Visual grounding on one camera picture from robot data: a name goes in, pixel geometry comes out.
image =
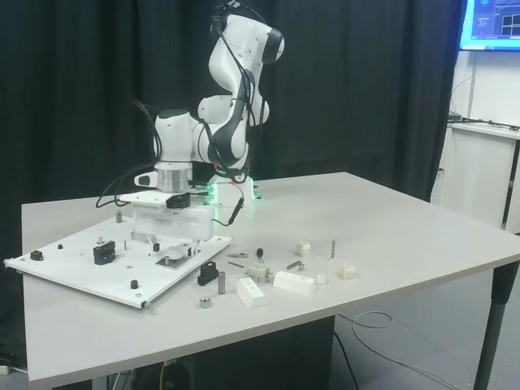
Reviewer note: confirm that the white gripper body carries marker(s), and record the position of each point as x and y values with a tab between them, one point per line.
174	223

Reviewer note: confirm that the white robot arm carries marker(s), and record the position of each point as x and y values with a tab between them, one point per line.
235	81

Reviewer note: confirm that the white medium gear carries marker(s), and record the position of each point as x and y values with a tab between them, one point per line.
172	252

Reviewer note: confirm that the white large gear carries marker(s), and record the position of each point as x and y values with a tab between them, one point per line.
186	248

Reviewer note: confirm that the white small gear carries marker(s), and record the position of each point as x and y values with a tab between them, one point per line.
321	278

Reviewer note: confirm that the black block plug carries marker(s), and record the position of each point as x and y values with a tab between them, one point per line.
208	274

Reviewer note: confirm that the thin black rod red tag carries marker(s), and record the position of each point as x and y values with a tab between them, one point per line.
237	211

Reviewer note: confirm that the flat grey metal plug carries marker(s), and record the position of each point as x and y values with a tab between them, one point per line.
237	255

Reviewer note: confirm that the metal nut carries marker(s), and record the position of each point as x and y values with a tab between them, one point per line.
204	302

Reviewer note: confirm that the thick metal round peg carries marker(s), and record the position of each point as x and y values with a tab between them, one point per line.
222	281

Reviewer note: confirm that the white task board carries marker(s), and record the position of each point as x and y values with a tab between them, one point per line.
81	276

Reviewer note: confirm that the small black plug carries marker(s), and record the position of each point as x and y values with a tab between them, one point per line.
259	252

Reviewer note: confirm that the beige D-SUB plug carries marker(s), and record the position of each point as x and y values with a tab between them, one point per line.
256	271

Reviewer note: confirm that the white holder with holes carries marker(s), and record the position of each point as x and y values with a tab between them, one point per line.
252	290
294	281

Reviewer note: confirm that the metal square peg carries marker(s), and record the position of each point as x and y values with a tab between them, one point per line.
295	266

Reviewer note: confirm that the small white cube holder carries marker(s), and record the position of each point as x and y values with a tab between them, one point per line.
302	248
349	270

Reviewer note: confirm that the thin metal round peg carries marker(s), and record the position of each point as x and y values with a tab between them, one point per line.
332	248

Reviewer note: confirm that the black curtains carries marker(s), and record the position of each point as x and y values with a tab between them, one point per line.
81	81

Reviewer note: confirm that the white cabinet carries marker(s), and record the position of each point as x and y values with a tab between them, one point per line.
475	178

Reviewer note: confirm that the black table leg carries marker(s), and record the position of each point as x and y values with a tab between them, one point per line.
497	308

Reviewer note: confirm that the blue screen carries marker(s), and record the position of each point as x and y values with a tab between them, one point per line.
491	24

